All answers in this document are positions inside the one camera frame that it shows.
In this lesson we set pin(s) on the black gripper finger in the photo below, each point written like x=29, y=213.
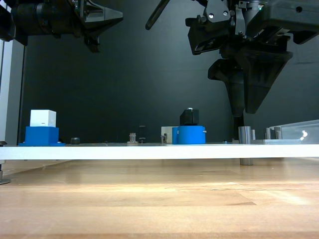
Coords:
x=231, y=79
x=104, y=17
x=261, y=72

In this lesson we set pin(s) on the white task board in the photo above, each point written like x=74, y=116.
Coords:
x=124, y=152

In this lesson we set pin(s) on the blue square base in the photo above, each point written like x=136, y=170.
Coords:
x=42, y=135

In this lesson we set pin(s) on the clear plastic tub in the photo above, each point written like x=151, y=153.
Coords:
x=299, y=129

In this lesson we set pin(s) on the small metal pin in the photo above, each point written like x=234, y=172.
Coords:
x=163, y=139

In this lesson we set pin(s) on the steel cylinder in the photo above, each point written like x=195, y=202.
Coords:
x=244, y=135

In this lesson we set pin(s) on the white cube plug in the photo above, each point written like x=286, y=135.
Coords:
x=42, y=118

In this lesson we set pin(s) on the small metal connector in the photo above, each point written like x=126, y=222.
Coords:
x=132, y=138

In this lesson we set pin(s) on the metal board foot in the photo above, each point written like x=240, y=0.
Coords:
x=3, y=180

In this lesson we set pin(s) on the small steel peg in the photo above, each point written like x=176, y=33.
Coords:
x=277, y=133
x=254, y=134
x=267, y=134

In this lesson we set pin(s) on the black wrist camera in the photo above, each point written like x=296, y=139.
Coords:
x=209, y=37

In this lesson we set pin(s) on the blue round socket mount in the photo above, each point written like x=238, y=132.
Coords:
x=190, y=135

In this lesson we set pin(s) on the black plug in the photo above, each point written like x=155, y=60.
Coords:
x=189, y=117

